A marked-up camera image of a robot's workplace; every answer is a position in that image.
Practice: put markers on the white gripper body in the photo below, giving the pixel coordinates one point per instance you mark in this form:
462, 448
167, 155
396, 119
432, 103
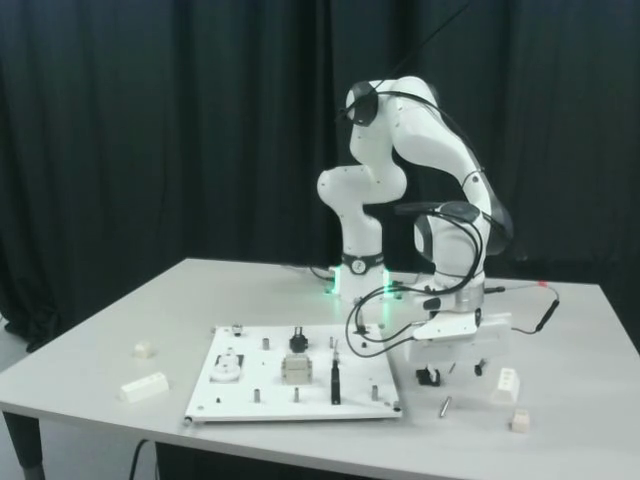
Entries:
492, 330

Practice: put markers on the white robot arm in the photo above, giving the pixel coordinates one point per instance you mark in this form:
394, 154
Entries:
360, 220

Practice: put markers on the white holder with holes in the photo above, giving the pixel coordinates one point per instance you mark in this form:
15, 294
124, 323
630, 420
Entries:
505, 387

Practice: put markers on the metal round peg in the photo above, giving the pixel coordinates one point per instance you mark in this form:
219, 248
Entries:
444, 406

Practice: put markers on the small white cube holder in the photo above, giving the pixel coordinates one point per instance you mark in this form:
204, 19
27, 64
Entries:
520, 420

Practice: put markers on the white task board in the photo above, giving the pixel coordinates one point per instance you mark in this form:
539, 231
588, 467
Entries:
280, 400

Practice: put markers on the metal BNC plug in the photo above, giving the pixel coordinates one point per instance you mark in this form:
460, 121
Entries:
236, 330

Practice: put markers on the white small gear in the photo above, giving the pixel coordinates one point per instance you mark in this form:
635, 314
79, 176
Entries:
229, 356

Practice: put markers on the white large gear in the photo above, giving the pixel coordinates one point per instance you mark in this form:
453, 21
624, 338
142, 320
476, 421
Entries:
223, 372

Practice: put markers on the long white peg holder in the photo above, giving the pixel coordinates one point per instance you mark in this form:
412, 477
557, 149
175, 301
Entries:
144, 387

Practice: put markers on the black curtain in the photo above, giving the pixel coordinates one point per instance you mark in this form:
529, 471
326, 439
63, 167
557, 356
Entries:
150, 125

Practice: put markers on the dark table leg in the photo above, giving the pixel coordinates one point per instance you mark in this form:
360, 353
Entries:
22, 445

